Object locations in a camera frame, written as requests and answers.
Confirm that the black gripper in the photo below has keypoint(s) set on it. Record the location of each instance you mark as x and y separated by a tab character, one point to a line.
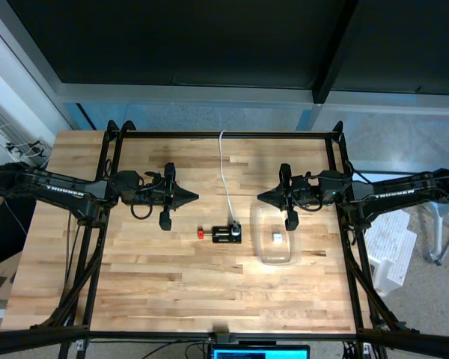
285	174
169	175

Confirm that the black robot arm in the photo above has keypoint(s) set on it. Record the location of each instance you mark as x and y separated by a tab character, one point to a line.
63	190
393	194

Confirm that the white foam holder block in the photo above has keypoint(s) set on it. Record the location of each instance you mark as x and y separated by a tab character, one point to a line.
277	237

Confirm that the red clamp knob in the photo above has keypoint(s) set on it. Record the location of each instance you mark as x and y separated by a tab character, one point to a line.
201	233

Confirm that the black bench clamp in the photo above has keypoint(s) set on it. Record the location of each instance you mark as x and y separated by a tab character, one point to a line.
220	235

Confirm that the clear plastic tub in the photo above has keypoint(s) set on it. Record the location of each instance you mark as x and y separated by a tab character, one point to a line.
265	254

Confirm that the white step stool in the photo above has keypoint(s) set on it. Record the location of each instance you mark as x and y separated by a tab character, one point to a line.
391	247

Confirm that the laptop screen blue edge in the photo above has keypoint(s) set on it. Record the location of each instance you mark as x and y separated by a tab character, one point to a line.
258	352

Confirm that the grey metal stand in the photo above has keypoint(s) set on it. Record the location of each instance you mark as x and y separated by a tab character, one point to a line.
437	232

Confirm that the black aluminium frame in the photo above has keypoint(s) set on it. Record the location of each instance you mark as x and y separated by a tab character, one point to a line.
172	134

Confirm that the black curved frame bracket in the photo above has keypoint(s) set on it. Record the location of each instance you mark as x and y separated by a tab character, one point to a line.
128	125
338	129
110	129

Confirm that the small black camera box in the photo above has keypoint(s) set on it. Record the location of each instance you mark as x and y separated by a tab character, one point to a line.
222	336

